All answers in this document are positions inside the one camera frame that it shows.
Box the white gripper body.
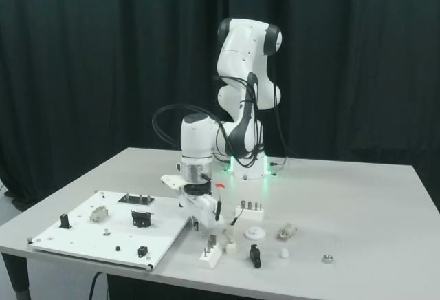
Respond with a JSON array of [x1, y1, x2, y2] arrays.
[[177, 193, 224, 231]]

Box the white square peg holder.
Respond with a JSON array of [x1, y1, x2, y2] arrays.
[[195, 244, 223, 269]]

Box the small white plug holder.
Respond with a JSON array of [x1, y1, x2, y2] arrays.
[[223, 226, 239, 254]]

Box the white round peg holder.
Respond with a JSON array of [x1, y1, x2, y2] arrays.
[[234, 206, 266, 222]]

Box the white large gear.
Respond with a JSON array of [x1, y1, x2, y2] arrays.
[[243, 226, 266, 241]]

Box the black D-SUB plug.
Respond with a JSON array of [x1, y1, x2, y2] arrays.
[[249, 244, 261, 268]]

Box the white task board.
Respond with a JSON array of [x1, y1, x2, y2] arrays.
[[26, 189, 203, 272]]

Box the black curtain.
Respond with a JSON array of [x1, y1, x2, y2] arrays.
[[0, 0, 440, 218]]

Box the dark grey table leg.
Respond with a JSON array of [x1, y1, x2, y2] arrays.
[[0, 252, 30, 300]]

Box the black plug with thin cable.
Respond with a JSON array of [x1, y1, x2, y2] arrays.
[[231, 209, 247, 226]]

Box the silver wrist ring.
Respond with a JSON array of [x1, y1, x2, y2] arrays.
[[180, 158, 210, 182]]

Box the white flat camera plate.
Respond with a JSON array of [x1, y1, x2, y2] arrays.
[[160, 175, 185, 191]]

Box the black base cable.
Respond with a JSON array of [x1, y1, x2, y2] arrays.
[[267, 157, 290, 171]]

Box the black floor cable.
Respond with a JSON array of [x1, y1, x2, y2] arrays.
[[89, 271, 108, 300]]

